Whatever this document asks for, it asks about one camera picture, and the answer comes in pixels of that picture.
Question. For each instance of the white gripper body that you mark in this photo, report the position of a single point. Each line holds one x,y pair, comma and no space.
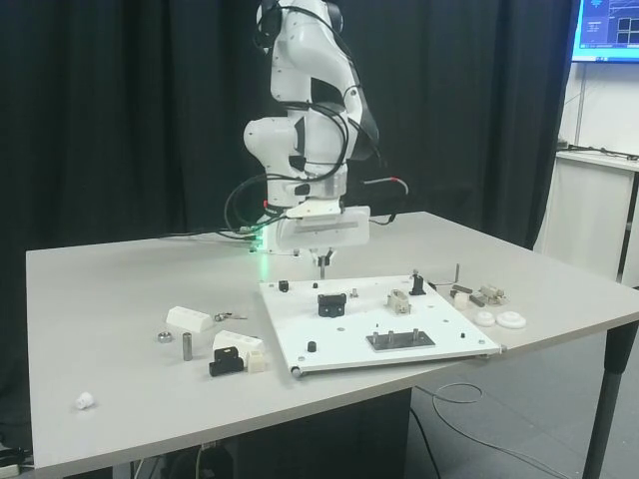
324,232

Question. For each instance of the metal square peg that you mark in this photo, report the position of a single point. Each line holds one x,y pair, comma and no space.
323,270

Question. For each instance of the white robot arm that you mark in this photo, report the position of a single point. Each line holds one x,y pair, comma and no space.
319,125

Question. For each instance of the white peg holder block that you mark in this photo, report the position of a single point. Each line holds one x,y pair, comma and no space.
238,342
191,318

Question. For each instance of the thin metal peg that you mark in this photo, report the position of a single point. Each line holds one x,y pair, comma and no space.
455,277

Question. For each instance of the metal round peg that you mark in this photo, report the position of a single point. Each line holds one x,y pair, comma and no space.
188,346

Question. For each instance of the white task board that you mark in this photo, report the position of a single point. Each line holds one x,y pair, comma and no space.
379,324

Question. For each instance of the black waterproof plug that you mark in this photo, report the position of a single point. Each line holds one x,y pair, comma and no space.
417,285

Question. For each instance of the metal BNC plug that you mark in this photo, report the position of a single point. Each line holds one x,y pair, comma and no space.
223,316

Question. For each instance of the small white cube holder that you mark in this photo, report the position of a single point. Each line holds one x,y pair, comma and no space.
460,298
256,362

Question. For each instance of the dark USB plug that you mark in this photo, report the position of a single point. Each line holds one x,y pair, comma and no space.
461,288

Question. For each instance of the black D-SUB plug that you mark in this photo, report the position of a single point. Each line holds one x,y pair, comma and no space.
225,361

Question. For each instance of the dark rectangular plug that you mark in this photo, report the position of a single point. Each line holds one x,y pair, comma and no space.
477,300

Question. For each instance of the white medium gear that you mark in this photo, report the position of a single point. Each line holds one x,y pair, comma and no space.
484,319

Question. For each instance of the beige Ethernet plug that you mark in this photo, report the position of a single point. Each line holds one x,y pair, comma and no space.
494,295

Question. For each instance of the metal hex nut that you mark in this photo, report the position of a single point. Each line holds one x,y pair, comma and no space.
164,336

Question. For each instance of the black box under table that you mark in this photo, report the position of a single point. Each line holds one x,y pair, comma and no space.
319,434

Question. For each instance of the white large gear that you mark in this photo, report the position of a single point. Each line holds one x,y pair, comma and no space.
511,319

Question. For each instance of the white cabinet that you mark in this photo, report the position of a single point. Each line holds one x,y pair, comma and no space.
589,214

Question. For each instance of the black table leg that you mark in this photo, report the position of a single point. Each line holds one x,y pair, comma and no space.
604,399

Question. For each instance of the blue screen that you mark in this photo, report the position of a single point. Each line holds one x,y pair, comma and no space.
606,30

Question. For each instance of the white power strip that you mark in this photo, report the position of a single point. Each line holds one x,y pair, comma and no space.
9,468

